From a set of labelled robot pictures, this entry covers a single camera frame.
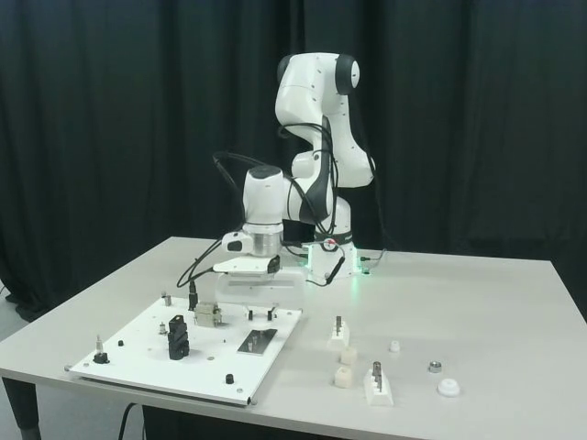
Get black Ethernet plug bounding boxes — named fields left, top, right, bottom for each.
left=185, top=274, right=200, bottom=311

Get black D-SUB plug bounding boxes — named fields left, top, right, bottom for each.
left=165, top=313, right=192, bottom=361

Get small black box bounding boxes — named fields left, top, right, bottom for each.
left=281, top=219, right=307, bottom=245

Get dark table leg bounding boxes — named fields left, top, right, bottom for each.
left=0, top=376, right=38, bottom=440

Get black cable under table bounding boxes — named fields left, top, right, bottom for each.
left=117, top=401, right=148, bottom=440

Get metal waterproof plug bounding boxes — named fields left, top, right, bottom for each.
left=93, top=335, right=110, bottom=366

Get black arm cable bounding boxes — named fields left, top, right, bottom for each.
left=211, top=122, right=382, bottom=258

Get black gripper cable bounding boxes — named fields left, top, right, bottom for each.
left=177, top=236, right=231, bottom=295

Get black curtains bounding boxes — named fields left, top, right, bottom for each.
left=0, top=0, right=587, bottom=322

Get white peg holder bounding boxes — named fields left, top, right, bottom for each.
left=361, top=364, right=395, bottom=408
left=326, top=324, right=352, bottom=352

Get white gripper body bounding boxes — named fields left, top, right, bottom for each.
left=214, top=269, right=307, bottom=309

